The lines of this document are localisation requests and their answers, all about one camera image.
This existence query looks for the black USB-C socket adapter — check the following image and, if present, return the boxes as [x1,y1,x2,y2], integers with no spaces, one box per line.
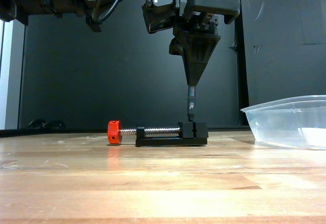
[186,98,197,122]

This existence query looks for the gripper black cable loop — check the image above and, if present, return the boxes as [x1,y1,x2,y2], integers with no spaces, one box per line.
[90,0,132,24]

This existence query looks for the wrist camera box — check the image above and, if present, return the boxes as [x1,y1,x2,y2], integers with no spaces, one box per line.
[141,0,179,34]

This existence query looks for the black vise with orange knob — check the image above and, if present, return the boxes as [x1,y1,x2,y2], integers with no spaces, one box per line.
[106,120,208,148]

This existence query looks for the clear plastic tub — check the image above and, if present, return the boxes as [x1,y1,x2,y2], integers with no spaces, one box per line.
[240,94,326,151]

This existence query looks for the black metal frame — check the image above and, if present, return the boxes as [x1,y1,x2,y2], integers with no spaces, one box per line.
[0,0,253,138]

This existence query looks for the USB-C connector with braided cable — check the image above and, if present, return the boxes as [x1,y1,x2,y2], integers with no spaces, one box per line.
[187,85,197,100]

